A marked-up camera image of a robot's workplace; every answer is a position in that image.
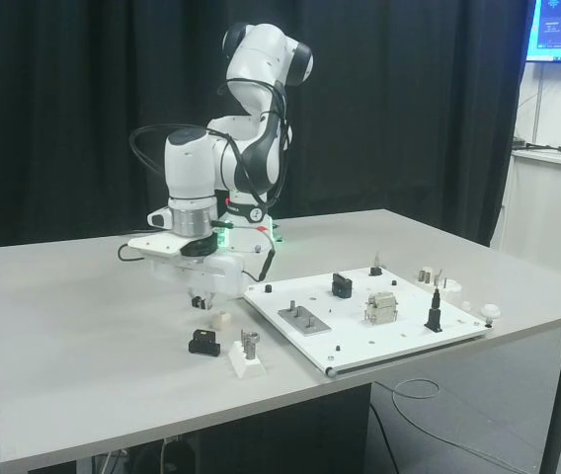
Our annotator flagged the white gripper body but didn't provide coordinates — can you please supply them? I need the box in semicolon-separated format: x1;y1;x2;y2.
151;251;246;300

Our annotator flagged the white peg holder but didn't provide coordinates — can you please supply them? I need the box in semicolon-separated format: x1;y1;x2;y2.
228;344;268;380
436;276;463;303

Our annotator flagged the white task board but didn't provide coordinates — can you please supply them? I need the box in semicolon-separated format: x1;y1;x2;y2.
242;265;490;381

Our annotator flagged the black curtain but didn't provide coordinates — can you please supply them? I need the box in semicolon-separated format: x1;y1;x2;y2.
0;0;541;435

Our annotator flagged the white cabinet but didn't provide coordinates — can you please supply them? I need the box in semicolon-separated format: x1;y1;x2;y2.
489;147;561;287

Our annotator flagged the thin black rod with wire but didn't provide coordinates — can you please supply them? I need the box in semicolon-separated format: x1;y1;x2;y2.
210;219;278;283

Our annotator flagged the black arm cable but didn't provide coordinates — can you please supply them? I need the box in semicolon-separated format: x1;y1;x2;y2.
117;81;295;264

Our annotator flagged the thin grey cable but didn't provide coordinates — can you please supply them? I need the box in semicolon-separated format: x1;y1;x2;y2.
371;377;561;474

